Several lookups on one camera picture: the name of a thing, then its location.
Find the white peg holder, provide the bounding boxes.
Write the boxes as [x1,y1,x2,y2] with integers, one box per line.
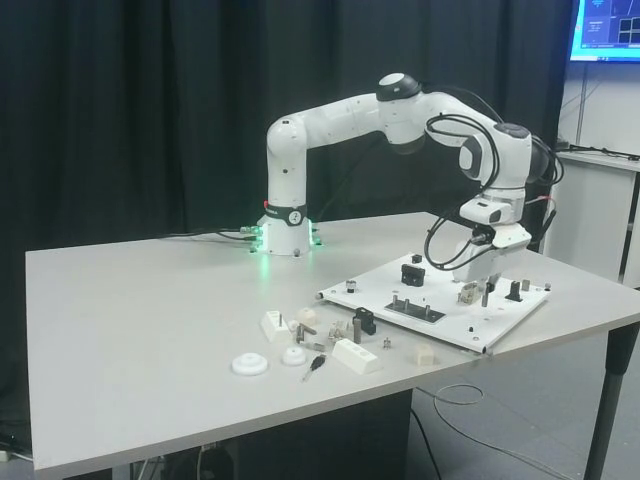
[259,309,291,344]
[331,339,383,376]

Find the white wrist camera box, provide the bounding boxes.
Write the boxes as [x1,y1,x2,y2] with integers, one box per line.
[458,196,504,225]

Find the white cabinet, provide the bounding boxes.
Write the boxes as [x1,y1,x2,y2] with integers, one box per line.
[543,147,640,290]

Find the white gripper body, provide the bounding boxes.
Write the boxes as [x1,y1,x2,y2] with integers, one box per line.
[451,243,503,285]

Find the white large gear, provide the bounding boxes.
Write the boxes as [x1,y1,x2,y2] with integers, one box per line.
[230,352,269,375]

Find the black base cables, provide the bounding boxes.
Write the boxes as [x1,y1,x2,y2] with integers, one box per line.
[172,225,264,242]

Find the black D-SUB plug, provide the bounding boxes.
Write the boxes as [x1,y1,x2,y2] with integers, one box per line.
[352,306,379,336]

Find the white task board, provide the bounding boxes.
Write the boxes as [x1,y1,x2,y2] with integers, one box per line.
[316,249,552,355]

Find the blue screen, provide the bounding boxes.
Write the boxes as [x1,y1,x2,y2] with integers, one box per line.
[568,0,640,64]

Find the black table leg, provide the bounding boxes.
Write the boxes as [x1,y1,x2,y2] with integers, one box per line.
[583,327,627,480]

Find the thin black rod on wire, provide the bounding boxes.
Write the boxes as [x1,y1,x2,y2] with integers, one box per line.
[529,195,558,252]

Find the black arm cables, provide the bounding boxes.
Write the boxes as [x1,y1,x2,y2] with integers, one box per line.
[422,89,560,274]

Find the grey floor cable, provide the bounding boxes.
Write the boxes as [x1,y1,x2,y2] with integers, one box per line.
[432,383,506,431]

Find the black plug with thin cable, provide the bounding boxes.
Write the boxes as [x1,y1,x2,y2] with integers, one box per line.
[300,353,329,384]

